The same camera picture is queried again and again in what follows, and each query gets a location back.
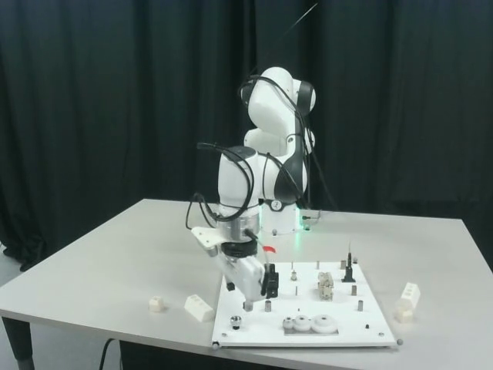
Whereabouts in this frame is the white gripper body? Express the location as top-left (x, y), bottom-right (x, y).
top-left (220, 257), bottom-right (270, 304)

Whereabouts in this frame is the black D-SUB plug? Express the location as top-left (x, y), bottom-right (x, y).
top-left (268, 269), bottom-right (280, 300)

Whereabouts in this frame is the long white holder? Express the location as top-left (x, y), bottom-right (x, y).
top-left (183, 294), bottom-right (215, 322)

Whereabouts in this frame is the white medium gear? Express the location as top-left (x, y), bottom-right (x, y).
top-left (293, 314), bottom-right (315, 333)

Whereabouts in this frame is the white task board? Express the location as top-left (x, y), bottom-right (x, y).
top-left (211, 261), bottom-right (404, 350)

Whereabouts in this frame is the small white cube holder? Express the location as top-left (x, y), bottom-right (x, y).
top-left (149, 295), bottom-right (169, 315)

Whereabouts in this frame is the white large gear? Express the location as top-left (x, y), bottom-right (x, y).
top-left (310, 314), bottom-right (337, 335)

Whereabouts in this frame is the white holder with holes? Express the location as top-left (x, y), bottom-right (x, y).
top-left (393, 298), bottom-right (415, 321)

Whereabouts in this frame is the tall white holder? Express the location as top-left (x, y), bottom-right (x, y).
top-left (400, 282), bottom-right (421, 309)

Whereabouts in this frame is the dark table leg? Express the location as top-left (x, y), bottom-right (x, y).
top-left (1, 316), bottom-right (32, 370)

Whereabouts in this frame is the black curtain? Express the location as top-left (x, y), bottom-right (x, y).
top-left (0, 0), bottom-right (493, 271)

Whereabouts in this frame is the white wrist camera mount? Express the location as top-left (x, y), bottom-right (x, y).
top-left (191, 226), bottom-right (225, 259)

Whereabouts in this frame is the black plug with thin wire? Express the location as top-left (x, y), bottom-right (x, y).
top-left (341, 242), bottom-right (358, 283)

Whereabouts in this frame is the black cable under table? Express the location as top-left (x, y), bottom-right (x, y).
top-left (100, 338), bottom-right (117, 370)

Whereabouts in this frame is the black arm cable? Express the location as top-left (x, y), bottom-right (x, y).
top-left (237, 75), bottom-right (336, 211)

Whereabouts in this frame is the thin black overhead cable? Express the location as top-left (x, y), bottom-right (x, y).
top-left (248, 0), bottom-right (320, 76)

